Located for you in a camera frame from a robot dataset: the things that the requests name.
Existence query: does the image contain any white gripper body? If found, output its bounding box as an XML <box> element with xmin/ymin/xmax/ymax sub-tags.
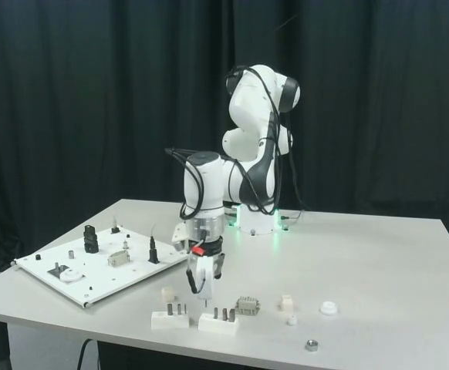
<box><xmin>187</xmin><ymin>254</ymin><xmax>214</xmax><ymax>288</ymax></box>

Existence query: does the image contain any white square peg holder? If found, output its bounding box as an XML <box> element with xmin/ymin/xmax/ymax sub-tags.
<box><xmin>197</xmin><ymin>311</ymin><xmax>240</xmax><ymax>332</ymax></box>

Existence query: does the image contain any white round peg holder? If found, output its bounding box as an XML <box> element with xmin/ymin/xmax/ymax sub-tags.
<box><xmin>150</xmin><ymin>310</ymin><xmax>191</xmax><ymax>330</ymax></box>

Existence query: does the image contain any thin black rod with red tag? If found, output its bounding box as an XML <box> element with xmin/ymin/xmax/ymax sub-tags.
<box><xmin>184</xmin><ymin>230</ymin><xmax>207</xmax><ymax>296</ymax></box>

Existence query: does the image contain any grey waterproof plug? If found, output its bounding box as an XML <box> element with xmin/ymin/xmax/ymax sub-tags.
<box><xmin>235</xmin><ymin>295</ymin><xmax>263</xmax><ymax>311</ymax></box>

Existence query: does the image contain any black USB plug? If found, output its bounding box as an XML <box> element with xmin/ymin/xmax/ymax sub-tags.
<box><xmin>147</xmin><ymin>223</ymin><xmax>160</xmax><ymax>264</ymax></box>

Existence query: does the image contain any white task board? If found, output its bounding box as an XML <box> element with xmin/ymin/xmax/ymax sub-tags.
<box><xmin>13</xmin><ymin>226</ymin><xmax>193</xmax><ymax>309</ymax></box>

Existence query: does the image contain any black D-SUB plug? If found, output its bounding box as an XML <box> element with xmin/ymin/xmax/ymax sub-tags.
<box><xmin>83</xmin><ymin>224</ymin><xmax>100</xmax><ymax>255</ymax></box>

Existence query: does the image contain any white large gear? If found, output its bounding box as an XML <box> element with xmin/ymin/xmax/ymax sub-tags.
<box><xmin>59</xmin><ymin>269</ymin><xmax>83</xmax><ymax>284</ymax></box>

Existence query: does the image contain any black curtain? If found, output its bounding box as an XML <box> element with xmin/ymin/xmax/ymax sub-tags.
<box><xmin>0</xmin><ymin>0</ymin><xmax>449</xmax><ymax>273</ymax></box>

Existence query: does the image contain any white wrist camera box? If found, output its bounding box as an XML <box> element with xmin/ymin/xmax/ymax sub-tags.
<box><xmin>171</xmin><ymin>222</ymin><xmax>190</xmax><ymax>252</ymax></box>

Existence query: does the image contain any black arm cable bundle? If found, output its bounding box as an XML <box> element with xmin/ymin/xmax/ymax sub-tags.
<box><xmin>164</xmin><ymin>65</ymin><xmax>306</xmax><ymax>217</ymax></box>

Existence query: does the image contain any black base cable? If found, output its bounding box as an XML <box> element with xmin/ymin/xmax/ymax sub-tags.
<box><xmin>280</xmin><ymin>209</ymin><xmax>306</xmax><ymax>224</ymax></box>

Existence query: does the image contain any black cable under table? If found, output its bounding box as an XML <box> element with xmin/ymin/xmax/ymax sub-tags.
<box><xmin>78</xmin><ymin>338</ymin><xmax>99</xmax><ymax>370</ymax></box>

